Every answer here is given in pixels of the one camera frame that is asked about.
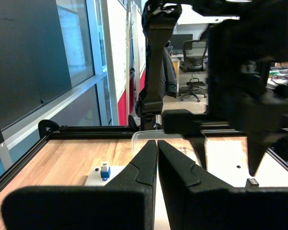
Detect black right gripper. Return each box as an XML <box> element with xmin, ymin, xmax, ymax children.
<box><xmin>163</xmin><ymin>19</ymin><xmax>288</xmax><ymax>176</ymax></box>

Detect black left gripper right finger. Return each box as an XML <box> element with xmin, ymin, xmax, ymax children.
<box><xmin>158</xmin><ymin>140</ymin><xmax>288</xmax><ymax>230</ymax></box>

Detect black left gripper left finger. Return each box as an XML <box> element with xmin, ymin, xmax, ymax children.
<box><xmin>1</xmin><ymin>140</ymin><xmax>158</xmax><ymax>230</ymax></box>

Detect small metal connector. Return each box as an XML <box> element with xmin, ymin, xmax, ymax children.
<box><xmin>245</xmin><ymin>177</ymin><xmax>260</xmax><ymax>188</ymax></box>

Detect white task board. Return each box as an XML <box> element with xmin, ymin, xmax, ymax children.
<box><xmin>84</xmin><ymin>142</ymin><xmax>288</xmax><ymax>230</ymax></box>

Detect blue holder with white plug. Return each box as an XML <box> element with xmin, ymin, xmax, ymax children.
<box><xmin>99</xmin><ymin>162</ymin><xmax>111</xmax><ymax>181</ymax></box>

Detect clear plastic tub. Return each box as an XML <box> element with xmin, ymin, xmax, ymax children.
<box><xmin>131</xmin><ymin>129</ymin><xmax>208</xmax><ymax>154</ymax></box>

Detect black mesh office chair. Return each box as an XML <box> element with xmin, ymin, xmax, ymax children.
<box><xmin>179</xmin><ymin>39</ymin><xmax>208</xmax><ymax>103</ymax></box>

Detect dark hanging jacket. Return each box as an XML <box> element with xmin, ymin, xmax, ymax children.
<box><xmin>162</xmin><ymin>40</ymin><xmax>178</xmax><ymax>98</ymax></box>

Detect black computer monitor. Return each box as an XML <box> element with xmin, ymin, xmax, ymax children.
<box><xmin>171</xmin><ymin>34</ymin><xmax>194</xmax><ymax>55</ymax></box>

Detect black aluminium frame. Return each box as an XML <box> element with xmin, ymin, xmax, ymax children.
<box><xmin>0</xmin><ymin>118</ymin><xmax>288</xmax><ymax>202</ymax></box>

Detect grey window frame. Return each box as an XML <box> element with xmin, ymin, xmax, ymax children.
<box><xmin>0</xmin><ymin>0</ymin><xmax>118</xmax><ymax>168</ymax></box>

